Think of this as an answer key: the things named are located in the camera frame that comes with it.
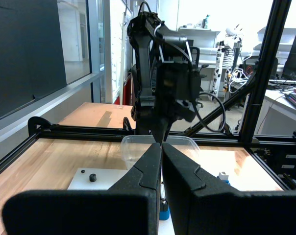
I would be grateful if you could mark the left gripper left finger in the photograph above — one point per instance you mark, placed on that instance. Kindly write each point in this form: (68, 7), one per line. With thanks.
(89, 210)

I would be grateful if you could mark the beige many-pin connector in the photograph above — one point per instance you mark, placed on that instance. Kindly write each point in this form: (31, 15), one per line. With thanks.
(163, 193)

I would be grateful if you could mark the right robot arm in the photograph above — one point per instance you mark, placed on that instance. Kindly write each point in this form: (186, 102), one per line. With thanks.
(141, 73)

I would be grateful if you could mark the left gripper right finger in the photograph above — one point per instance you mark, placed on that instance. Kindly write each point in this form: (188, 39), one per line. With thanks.
(226, 210)

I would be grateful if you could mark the clear plastic container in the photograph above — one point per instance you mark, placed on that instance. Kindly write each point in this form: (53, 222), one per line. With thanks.
(133, 149)

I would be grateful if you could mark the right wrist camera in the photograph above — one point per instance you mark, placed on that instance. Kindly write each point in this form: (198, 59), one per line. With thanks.
(186, 110)

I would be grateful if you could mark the blue socket block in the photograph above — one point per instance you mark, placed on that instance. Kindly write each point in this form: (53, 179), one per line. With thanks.
(164, 212)
(224, 178)

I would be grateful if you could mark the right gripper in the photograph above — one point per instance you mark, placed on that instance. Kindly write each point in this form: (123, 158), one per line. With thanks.
(173, 80)

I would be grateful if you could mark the white desk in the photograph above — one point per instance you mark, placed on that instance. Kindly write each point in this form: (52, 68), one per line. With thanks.
(275, 107)

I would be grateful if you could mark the black frame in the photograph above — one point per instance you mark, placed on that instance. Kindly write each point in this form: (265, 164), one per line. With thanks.
(270, 61)

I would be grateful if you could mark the threaded stud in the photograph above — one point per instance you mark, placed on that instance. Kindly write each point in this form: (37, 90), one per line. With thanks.
(92, 178)

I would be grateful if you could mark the window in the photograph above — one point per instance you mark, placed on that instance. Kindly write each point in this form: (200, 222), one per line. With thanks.
(73, 41)

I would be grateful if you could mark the white task board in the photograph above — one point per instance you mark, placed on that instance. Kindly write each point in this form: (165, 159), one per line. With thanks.
(104, 180)

